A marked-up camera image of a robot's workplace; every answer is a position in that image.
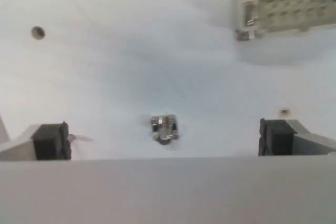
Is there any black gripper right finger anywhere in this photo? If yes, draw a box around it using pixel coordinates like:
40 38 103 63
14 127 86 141
258 118 336 157

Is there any metal round peg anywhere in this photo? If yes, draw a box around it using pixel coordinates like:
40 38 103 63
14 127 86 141
150 113 181 146

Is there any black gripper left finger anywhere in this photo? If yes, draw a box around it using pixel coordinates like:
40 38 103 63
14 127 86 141
0 121 72 162

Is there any white task board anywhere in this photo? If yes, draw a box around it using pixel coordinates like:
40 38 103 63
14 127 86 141
0 0 336 161

